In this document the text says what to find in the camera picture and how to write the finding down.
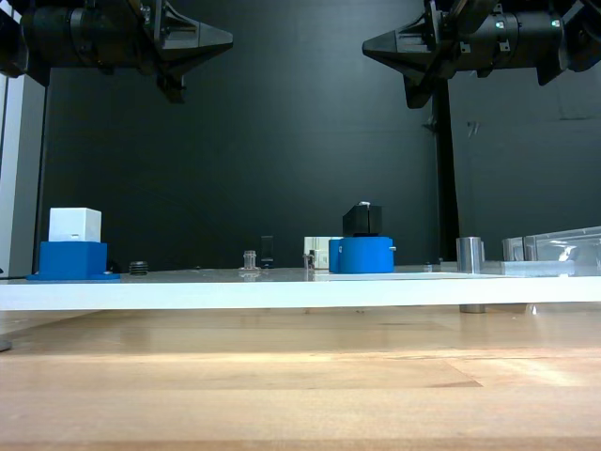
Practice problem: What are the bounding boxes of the steel cylinder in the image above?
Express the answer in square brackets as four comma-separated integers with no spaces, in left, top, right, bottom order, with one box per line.
[455,236,485,315]

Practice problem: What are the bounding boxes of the black block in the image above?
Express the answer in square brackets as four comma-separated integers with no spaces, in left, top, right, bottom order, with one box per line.
[341,201,383,238]

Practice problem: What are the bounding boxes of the blue round holder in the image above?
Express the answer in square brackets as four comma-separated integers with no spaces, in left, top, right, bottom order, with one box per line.
[328,236,396,275]

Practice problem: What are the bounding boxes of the white cube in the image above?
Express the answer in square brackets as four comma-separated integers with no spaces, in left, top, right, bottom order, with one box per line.
[48,207,102,244]

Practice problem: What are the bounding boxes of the white connector housing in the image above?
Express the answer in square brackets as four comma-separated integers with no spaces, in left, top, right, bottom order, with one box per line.
[302,236,332,272]

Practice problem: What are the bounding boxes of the clear plastic tub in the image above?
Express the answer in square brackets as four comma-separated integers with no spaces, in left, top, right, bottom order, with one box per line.
[501,226,601,264]

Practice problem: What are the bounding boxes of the blue square base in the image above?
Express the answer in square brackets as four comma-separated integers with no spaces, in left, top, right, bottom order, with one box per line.
[26,241,121,282]

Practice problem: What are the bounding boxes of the white board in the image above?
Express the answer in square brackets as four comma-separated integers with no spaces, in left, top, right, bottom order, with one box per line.
[0,267,601,312]

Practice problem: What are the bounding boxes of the grey metal bar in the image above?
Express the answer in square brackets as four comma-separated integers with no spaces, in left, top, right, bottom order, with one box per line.
[501,261,583,279]

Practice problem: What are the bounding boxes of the black vertical post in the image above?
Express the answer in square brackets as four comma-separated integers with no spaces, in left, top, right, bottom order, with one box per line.
[434,77,457,264]

